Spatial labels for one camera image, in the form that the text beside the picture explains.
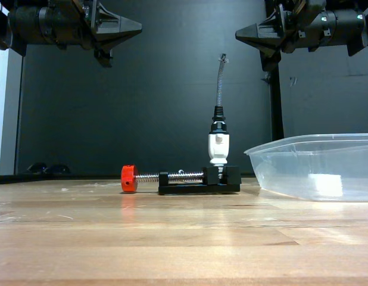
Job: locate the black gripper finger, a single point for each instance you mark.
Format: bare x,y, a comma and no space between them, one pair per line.
261,34
118,26

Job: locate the white power receptacle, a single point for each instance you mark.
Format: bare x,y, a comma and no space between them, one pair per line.
218,149

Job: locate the clear plastic tub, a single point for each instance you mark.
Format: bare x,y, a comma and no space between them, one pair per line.
291,178

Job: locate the black vise with red knob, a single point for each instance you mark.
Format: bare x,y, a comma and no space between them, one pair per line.
172,189

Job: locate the black frame post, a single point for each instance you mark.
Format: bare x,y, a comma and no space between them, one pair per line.
276,113

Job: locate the black corner bracket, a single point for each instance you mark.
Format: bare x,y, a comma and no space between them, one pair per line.
57,168
38,167

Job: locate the black frame rail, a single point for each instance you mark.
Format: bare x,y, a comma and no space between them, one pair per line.
53,177

